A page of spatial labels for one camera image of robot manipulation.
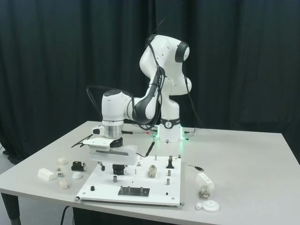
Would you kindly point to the small cream cube holder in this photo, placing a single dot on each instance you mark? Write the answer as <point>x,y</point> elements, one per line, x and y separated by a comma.
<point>63,184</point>
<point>62,161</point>

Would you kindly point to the white task board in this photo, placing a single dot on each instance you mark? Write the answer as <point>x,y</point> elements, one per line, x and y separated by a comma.
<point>131,182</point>

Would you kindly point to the thin black rod red tag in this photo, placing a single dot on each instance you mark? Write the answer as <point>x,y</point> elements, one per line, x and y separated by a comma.
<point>150,148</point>

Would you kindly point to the black round knob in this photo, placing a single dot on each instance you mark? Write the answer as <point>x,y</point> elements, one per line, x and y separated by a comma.
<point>92,188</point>

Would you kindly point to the white medium gear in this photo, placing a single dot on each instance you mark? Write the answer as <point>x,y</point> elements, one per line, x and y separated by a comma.
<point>198,205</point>

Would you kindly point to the metal square peg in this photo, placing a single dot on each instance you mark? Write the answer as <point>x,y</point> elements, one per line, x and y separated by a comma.
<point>169,173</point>

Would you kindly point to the dark table leg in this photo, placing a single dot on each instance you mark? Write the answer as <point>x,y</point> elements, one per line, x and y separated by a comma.
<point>9,208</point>

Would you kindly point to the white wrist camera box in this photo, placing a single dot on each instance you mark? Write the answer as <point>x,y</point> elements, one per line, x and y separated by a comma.
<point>97,130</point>

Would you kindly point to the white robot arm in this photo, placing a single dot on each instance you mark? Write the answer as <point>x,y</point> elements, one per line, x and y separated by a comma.
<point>164,70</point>

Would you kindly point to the beige metal Ethernet plug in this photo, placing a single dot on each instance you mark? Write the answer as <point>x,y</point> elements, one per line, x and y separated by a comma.
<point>204,192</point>

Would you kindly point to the black D-SUB socket block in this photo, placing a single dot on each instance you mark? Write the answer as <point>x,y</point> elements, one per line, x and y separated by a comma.
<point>119,170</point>

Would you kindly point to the beige connector block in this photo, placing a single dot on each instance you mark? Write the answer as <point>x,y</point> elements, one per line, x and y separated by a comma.
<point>152,171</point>

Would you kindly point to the black upright bracket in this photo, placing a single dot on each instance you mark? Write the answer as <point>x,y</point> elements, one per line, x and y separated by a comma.
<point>170,162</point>

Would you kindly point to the metal round plug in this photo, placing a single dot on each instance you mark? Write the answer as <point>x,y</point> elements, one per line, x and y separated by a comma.
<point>60,174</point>

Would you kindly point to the white three-hole holder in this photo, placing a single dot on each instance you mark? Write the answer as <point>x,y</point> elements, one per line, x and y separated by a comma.
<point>46,174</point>
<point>205,180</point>

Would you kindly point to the white large gear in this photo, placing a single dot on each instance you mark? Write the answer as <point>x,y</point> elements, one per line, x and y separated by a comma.
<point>211,206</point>

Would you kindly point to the white small gear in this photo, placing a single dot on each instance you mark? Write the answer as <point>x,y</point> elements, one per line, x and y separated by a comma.
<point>76,175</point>

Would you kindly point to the black D-SUB plug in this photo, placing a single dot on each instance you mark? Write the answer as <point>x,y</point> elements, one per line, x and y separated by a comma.
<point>77,165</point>

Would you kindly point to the small metal BNC plug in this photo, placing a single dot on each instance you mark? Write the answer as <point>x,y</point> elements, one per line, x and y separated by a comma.
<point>58,168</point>

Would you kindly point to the black curtain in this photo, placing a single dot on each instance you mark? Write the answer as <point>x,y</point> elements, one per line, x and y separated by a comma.
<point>47,47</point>

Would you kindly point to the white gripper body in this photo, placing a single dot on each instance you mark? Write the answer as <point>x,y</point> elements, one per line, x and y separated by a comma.
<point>117,155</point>

